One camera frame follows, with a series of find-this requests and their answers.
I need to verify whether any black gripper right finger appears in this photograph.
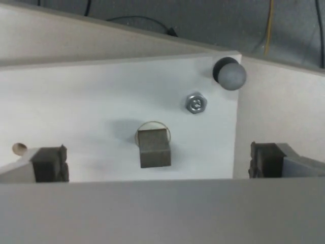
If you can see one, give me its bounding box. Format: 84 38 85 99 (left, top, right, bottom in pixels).
250 141 325 180

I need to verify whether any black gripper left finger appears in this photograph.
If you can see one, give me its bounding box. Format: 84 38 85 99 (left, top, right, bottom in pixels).
0 144 70 184

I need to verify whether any white task board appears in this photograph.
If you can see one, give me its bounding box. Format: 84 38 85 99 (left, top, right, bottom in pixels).
0 51 242 184

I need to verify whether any small metal hex nut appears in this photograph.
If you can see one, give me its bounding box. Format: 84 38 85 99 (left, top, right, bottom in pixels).
186 91 210 114

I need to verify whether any grey ball board foot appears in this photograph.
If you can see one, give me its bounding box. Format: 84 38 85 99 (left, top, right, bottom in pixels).
212 56 247 91

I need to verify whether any metal square peg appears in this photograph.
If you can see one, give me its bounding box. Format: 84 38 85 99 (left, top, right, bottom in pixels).
136 128 171 169

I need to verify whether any yellow floor cable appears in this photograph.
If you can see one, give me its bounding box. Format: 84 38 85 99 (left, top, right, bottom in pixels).
263 0 275 55

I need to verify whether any thin black floor cable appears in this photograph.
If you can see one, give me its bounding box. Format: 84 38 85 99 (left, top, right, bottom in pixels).
83 0 93 16

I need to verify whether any black floor cable with plug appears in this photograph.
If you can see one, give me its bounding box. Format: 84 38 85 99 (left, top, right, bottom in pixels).
106 15 178 37

